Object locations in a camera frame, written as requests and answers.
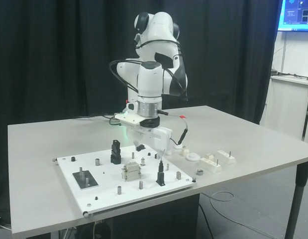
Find flat white mounting plate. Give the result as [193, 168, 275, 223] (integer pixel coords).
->
[115, 112, 142, 125]

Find white peg holder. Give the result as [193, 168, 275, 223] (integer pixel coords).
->
[199, 159, 223, 174]
[215, 149, 237, 166]

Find black table cable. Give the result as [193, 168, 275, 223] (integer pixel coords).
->
[76, 114, 124, 125]

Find grey waterproof plug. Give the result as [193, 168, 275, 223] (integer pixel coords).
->
[121, 161, 141, 179]

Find blue screen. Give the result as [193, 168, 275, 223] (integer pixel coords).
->
[277, 0, 308, 32]

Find dark table leg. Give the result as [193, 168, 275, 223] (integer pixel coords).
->
[294, 163, 308, 239]

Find black curtain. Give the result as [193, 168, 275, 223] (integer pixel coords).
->
[0, 0, 284, 225]

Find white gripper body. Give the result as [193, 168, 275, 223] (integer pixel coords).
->
[127, 125, 172, 156]

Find thin black rod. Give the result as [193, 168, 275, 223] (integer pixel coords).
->
[178, 115, 189, 146]

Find white cabinet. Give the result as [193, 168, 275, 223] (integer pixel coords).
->
[264, 31, 308, 144]

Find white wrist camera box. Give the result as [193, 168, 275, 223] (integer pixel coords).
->
[125, 101, 139, 113]

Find grey floor cable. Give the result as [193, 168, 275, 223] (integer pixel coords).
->
[202, 191, 246, 239]

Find silver sensor ring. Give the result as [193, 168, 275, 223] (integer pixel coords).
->
[136, 101, 161, 118]

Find black adapter band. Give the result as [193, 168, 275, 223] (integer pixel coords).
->
[139, 117, 161, 128]

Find black D-SUB plug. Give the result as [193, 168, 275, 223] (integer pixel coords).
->
[110, 139, 122, 165]

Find white task board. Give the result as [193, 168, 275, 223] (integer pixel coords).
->
[52, 146, 198, 218]

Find white large gear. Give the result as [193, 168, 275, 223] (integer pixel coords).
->
[186, 153, 201, 163]

